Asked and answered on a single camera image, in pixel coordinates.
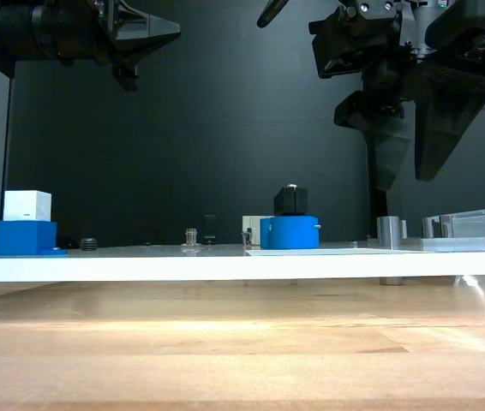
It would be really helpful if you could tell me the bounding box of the white square plug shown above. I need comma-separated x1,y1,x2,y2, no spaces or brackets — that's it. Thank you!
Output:
3,190,53,223

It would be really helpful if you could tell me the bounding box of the aluminium clamp block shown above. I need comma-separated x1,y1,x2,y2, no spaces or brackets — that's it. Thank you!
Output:
399,217,485,253

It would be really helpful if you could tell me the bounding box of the white plastic board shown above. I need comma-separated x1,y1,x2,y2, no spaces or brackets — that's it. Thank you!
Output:
0,245,485,284

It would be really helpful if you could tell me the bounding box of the dark rectangular plug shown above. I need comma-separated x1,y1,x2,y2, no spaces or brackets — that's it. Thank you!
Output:
272,183,309,217

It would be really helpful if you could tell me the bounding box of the blue square mount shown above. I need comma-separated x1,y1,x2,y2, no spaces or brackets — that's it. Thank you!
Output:
0,220,69,257

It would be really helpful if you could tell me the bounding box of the black upright beam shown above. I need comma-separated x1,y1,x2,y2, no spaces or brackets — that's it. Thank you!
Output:
366,128,389,241

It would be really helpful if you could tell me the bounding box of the beige connector housing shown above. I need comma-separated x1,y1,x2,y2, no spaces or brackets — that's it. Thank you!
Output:
242,215,266,249

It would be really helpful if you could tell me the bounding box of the metal cylinder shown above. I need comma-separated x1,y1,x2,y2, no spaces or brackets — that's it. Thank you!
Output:
376,216,403,251

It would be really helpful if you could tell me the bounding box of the clear plastic tub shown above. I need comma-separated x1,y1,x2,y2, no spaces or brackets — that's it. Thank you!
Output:
439,205,485,254

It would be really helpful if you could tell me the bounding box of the black upright socket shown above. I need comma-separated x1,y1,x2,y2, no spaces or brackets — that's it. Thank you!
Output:
203,214,218,246

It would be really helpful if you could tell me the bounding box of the small clear bracket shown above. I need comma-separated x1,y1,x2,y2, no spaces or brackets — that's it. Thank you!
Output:
180,229,203,252

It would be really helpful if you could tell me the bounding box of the blue round holder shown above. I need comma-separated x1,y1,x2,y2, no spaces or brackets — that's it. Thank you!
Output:
259,215,321,251

